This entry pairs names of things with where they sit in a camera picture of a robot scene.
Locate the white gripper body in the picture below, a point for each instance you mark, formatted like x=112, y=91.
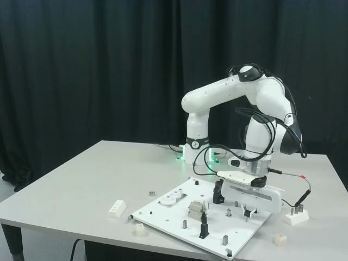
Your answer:
x=261, y=199

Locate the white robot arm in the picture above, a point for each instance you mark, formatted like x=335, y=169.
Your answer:
x=217, y=89

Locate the white empty peg holder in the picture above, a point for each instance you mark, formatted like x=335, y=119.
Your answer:
x=117, y=209

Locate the metal BNC plug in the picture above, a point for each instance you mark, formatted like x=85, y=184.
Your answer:
x=229, y=212

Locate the black D-SUB plug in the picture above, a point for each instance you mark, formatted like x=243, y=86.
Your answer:
x=218, y=191

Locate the small white plastic block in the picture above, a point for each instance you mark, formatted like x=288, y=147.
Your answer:
x=139, y=229
x=280, y=239

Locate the white holder with pegs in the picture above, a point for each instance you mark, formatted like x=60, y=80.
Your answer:
x=296, y=218

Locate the thin black rod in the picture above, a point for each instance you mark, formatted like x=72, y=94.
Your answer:
x=302, y=198

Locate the black upright plug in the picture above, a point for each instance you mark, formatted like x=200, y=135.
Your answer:
x=204, y=227

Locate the grey multi-pin connector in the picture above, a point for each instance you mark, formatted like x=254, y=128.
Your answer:
x=195, y=209

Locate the white task board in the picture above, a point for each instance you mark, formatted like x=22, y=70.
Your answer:
x=190, y=231

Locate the white small gear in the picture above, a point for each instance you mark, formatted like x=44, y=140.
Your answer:
x=180, y=193

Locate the white medium gear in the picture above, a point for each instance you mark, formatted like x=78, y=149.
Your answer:
x=174, y=197

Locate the white large gear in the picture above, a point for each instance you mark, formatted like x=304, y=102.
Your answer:
x=167, y=202

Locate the metal nut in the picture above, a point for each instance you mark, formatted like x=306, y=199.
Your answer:
x=151, y=193

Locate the black curtains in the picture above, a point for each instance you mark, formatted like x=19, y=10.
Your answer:
x=108, y=68

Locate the black table leg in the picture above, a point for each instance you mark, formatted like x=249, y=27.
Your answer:
x=12, y=242

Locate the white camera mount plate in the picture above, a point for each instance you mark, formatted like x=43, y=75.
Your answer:
x=235, y=176

